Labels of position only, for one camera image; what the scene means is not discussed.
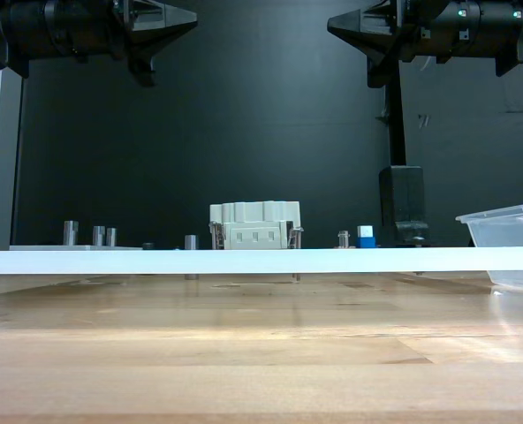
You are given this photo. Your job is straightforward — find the blue and white connector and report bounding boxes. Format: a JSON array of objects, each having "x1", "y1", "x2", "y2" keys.
[{"x1": 356, "y1": 224, "x2": 375, "y2": 250}]

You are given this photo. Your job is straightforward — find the small metal connector socket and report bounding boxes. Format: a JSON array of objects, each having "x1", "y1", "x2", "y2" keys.
[{"x1": 334, "y1": 229, "x2": 355, "y2": 251}]

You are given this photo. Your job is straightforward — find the beige rectangular connector housing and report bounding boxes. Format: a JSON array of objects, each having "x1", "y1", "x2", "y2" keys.
[{"x1": 208, "y1": 201, "x2": 301, "y2": 251}]

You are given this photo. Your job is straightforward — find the clear plastic tub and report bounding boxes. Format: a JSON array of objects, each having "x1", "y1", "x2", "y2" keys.
[{"x1": 454, "y1": 201, "x2": 523, "y2": 295}]

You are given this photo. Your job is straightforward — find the black USB socket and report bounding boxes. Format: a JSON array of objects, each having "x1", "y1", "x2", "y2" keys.
[{"x1": 379, "y1": 165, "x2": 431, "y2": 244}]

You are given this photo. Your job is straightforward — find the silver aluminium post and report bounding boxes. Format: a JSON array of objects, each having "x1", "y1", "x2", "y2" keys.
[{"x1": 0, "y1": 65, "x2": 24, "y2": 251}]

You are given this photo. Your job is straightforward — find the black aluminium frame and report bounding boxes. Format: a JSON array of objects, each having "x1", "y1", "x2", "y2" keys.
[{"x1": 375, "y1": 83, "x2": 407, "y2": 168}]

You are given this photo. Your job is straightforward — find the white taskboard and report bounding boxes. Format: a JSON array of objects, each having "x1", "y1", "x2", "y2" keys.
[{"x1": 0, "y1": 247, "x2": 523, "y2": 276}]

